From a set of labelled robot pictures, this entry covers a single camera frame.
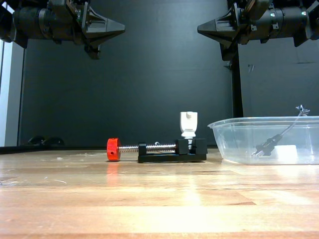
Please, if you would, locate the black power plug braided cable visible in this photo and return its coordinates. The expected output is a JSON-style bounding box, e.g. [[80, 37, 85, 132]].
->
[[251, 104, 311, 159]]

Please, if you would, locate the white receptacle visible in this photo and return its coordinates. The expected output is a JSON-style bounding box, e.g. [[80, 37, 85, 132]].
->
[[179, 111, 199, 150]]

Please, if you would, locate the clear plastic container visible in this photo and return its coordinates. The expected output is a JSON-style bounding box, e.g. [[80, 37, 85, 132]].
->
[[207, 116, 319, 166]]

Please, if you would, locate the white rectangular block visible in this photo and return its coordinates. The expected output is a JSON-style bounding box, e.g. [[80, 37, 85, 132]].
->
[[273, 145, 298, 160]]

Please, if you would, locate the black clamp with orange knob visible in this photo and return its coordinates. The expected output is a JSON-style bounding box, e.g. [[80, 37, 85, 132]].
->
[[106, 137, 208, 164]]

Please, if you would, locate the black corner bracket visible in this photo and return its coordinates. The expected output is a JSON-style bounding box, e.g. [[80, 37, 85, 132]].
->
[[28, 135, 46, 145], [42, 136, 66, 146]]

